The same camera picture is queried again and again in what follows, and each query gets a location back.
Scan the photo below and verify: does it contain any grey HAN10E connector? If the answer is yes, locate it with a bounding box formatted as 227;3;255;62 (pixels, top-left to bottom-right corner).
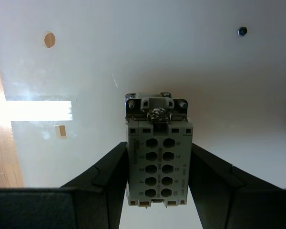
125;98;194;208

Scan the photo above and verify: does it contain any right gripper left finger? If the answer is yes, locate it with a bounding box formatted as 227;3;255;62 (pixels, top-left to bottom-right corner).
0;140;130;229

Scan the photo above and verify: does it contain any white task board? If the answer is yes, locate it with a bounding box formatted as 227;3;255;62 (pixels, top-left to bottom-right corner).
0;0;286;229

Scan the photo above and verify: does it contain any small hex screw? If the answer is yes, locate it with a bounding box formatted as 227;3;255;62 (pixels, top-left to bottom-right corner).
236;25;248;38

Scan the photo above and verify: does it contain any grey mounted connector base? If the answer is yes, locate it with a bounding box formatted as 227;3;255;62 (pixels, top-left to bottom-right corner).
123;92;173;101

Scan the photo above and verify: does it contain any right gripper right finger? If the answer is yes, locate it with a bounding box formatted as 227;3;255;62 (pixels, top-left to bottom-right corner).
189;144;286;229

